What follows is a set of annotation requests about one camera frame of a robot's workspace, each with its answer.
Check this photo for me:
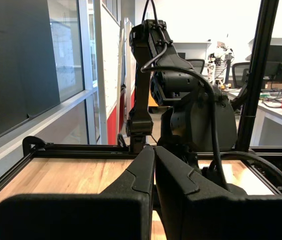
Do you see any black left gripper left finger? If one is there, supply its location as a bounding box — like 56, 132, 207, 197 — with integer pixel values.
0, 145, 155, 240

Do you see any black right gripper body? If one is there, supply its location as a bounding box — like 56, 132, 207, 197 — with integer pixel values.
160, 86, 239, 169

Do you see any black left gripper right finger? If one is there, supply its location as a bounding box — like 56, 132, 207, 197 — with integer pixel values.
155, 146, 282, 240

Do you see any white office desk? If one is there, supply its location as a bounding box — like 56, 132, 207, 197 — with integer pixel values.
252, 98, 282, 148

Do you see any black office chair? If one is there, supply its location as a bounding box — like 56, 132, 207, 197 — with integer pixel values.
231, 62, 251, 89
186, 58, 206, 76

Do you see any white partition with red base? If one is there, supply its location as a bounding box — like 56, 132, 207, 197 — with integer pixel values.
100, 0, 127, 146

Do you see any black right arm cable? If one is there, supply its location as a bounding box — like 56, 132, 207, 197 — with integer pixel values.
140, 0, 231, 193

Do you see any black metal frame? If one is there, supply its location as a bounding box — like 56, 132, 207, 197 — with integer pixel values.
0, 0, 282, 211

